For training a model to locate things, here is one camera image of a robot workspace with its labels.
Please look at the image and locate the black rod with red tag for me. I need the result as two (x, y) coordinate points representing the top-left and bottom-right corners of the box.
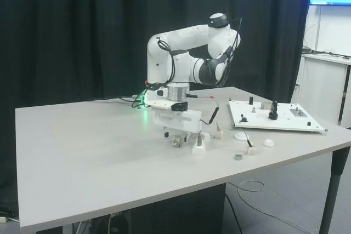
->
(188, 93), (220, 125)

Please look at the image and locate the long white peg holder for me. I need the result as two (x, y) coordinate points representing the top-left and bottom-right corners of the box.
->
(190, 142), (207, 156)

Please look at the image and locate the black curtain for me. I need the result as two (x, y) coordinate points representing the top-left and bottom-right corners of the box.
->
(0, 0), (312, 213)

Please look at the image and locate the dark table leg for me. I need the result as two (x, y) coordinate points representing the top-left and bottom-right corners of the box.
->
(319, 145), (351, 234)

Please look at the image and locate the black base cable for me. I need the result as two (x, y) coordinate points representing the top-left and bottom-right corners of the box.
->
(92, 95), (143, 102)

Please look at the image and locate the black plug with thin cable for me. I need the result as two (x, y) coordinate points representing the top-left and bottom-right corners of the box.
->
(243, 133), (254, 149)

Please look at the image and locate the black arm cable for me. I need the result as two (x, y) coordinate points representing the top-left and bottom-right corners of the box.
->
(131, 12), (244, 110)

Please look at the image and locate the white task board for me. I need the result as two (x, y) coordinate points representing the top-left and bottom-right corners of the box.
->
(228, 97), (330, 134)

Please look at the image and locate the white cabinet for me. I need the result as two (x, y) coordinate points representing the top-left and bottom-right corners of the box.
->
(290, 52), (351, 130)

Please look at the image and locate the black floor cable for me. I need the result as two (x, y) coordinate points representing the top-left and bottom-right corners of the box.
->
(224, 192), (249, 234)

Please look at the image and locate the grey floor cable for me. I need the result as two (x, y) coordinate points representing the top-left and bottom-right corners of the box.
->
(236, 180), (265, 194)

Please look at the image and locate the metal waterproof plug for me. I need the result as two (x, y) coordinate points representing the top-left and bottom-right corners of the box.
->
(169, 137), (183, 150)

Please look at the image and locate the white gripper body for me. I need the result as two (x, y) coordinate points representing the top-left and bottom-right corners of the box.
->
(152, 110), (203, 133)

